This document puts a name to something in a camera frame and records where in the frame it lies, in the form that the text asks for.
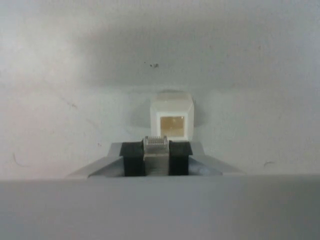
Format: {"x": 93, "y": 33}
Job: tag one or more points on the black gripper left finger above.
{"x": 132, "y": 150}

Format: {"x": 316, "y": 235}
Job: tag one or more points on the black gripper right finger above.
{"x": 180, "y": 150}

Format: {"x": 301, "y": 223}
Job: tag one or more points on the clear Ethernet plug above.
{"x": 156, "y": 150}

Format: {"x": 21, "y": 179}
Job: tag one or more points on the small white plug holder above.
{"x": 172, "y": 107}

